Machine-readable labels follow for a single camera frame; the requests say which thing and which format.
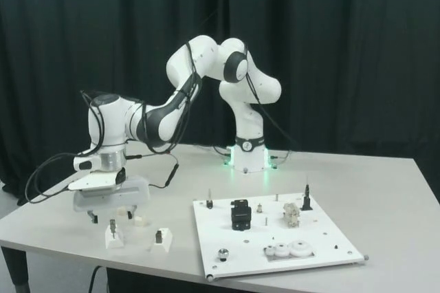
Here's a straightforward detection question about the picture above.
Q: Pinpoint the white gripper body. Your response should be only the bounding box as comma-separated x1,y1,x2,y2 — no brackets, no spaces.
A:
72,175,151,213

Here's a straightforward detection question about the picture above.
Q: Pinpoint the white peg holder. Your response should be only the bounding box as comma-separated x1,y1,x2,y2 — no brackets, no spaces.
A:
104,224,127,250

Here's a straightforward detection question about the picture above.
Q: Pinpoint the white plug holder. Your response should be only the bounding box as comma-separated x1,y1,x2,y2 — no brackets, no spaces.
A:
148,226,173,253

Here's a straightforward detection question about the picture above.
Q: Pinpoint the thin black rod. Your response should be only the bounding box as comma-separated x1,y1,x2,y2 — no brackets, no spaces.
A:
166,164,181,186

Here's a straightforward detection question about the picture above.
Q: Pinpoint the black table leg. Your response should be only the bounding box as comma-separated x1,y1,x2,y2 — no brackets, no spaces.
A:
0,246,28,293

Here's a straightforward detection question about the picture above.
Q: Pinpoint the black D-SUB plug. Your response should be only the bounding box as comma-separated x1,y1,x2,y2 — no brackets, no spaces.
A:
230,199,254,232

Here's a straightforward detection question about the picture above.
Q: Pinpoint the white task board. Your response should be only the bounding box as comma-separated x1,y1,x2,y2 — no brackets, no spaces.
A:
192,193,371,281

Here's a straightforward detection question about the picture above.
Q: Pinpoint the beige connector block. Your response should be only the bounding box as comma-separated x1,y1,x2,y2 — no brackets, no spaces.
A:
283,203,300,229

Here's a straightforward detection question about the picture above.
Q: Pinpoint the black curtain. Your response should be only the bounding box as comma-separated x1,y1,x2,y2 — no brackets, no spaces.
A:
0,0,440,201

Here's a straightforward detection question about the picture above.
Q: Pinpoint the white large gear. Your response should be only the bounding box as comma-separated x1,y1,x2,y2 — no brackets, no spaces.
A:
287,240,313,259

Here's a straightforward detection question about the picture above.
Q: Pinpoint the black tall plug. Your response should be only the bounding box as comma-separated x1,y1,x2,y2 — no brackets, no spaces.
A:
300,175,314,213

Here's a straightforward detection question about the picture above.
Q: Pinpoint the flat white mount plate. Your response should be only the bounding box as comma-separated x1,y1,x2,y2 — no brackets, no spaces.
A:
67,173,122,193

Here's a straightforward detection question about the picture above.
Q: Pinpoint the white camera box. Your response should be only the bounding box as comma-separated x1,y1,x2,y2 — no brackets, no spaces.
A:
72,155,102,173

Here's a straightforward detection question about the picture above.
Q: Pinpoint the black cable under table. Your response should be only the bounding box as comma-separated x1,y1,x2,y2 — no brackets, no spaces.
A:
89,264,108,293

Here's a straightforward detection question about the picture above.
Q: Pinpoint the black looped cable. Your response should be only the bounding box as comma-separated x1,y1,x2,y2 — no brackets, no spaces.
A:
26,150,104,205

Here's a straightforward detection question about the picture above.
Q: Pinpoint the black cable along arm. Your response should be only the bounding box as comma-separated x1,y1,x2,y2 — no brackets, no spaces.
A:
79,41,204,156

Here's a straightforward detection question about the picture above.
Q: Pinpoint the black cable at shoulder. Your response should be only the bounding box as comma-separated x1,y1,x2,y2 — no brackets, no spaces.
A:
240,42,295,167

